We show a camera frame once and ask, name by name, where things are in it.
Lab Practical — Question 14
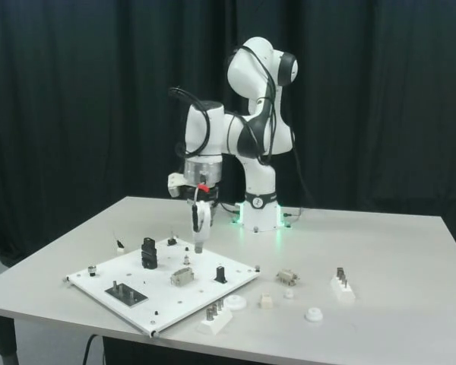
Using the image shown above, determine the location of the white round peg holder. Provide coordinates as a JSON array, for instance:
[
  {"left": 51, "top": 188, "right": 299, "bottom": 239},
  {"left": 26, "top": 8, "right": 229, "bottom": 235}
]
[{"left": 198, "top": 309, "right": 236, "bottom": 337}]

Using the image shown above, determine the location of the black D-SUB plug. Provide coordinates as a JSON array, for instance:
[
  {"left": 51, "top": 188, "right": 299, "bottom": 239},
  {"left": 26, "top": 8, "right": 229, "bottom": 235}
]
[{"left": 139, "top": 236, "right": 160, "bottom": 270}]

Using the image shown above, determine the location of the black cable on table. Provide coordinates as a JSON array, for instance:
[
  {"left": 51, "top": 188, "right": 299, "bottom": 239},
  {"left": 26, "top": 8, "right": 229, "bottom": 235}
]
[{"left": 219, "top": 201, "right": 245, "bottom": 214}]

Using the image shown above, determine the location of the white task board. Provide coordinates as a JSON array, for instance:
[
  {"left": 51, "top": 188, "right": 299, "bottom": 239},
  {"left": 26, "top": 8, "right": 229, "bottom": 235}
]
[{"left": 62, "top": 236, "right": 262, "bottom": 338}]

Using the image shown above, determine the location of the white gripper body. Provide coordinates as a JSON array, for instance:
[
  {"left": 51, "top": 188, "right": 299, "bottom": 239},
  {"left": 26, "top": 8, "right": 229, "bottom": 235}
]
[{"left": 192, "top": 201, "right": 213, "bottom": 245}]

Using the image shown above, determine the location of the black curtain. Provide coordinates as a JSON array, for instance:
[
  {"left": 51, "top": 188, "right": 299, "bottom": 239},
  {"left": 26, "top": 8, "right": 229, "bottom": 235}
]
[{"left": 0, "top": 0, "right": 456, "bottom": 267}]

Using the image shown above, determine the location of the silver wrist ring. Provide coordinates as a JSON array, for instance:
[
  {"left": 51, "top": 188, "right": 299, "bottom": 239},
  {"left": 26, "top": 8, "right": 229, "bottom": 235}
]
[{"left": 182, "top": 160, "right": 223, "bottom": 187}]

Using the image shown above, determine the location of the black cable under table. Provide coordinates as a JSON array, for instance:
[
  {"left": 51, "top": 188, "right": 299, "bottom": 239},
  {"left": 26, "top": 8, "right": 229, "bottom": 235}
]
[{"left": 84, "top": 333, "right": 104, "bottom": 365}]

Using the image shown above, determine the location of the white square peg holder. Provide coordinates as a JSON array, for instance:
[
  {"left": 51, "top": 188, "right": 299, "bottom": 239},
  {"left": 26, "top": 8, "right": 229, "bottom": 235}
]
[{"left": 328, "top": 275, "right": 357, "bottom": 306}]

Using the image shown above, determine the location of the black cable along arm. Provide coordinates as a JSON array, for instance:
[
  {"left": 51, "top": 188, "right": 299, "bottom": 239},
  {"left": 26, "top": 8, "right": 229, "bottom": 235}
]
[{"left": 169, "top": 44, "right": 312, "bottom": 205}]

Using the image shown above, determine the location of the beige waterproof plug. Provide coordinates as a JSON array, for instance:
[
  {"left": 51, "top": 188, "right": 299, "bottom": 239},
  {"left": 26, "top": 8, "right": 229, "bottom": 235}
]
[{"left": 275, "top": 268, "right": 302, "bottom": 287}]

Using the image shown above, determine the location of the white large gear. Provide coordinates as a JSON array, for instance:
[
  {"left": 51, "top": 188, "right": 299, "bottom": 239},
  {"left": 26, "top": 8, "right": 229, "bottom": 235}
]
[{"left": 226, "top": 294, "right": 248, "bottom": 311}]

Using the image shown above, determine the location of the grey cable on table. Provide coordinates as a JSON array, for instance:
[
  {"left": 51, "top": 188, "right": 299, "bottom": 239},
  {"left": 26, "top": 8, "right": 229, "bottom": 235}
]
[{"left": 282, "top": 207, "right": 307, "bottom": 222}]

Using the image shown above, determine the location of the white medium gear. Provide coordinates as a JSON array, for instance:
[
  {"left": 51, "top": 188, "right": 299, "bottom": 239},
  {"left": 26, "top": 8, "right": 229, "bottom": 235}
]
[{"left": 304, "top": 306, "right": 325, "bottom": 322}]

